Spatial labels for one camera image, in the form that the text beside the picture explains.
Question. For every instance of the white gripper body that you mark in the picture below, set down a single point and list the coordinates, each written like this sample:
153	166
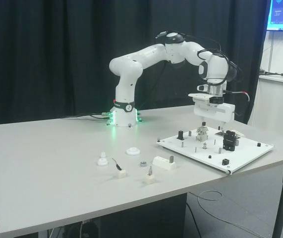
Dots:
213	110

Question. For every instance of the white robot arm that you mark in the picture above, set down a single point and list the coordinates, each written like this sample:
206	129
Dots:
126	74

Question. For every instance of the flat white mounting plate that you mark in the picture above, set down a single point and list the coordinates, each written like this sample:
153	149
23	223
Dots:
198	96

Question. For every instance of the metal BNC plug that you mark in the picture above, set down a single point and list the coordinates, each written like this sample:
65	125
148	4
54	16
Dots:
204	146

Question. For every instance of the white task board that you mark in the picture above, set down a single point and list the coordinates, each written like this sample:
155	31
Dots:
245	156

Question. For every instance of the white cabinet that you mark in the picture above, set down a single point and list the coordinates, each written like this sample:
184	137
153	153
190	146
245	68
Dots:
275	104

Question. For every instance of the white wedge peg holder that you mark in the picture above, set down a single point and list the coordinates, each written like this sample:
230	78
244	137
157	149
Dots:
161	163

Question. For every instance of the metal bolt nut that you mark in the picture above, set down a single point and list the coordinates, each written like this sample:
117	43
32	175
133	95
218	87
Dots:
143	163

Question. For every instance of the metal USB plug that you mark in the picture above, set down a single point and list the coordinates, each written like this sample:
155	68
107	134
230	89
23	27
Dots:
149	171

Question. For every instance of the white large gear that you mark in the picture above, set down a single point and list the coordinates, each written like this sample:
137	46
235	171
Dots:
132	151

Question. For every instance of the small white plug holder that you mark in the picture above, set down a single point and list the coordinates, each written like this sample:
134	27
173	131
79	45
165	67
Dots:
122	174
149	179

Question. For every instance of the white small gear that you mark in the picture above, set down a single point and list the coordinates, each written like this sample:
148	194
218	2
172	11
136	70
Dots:
102	154

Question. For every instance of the white medium gear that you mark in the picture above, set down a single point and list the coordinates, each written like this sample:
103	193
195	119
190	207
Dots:
102	161

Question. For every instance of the black curtain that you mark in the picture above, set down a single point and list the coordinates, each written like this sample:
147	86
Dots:
44	49

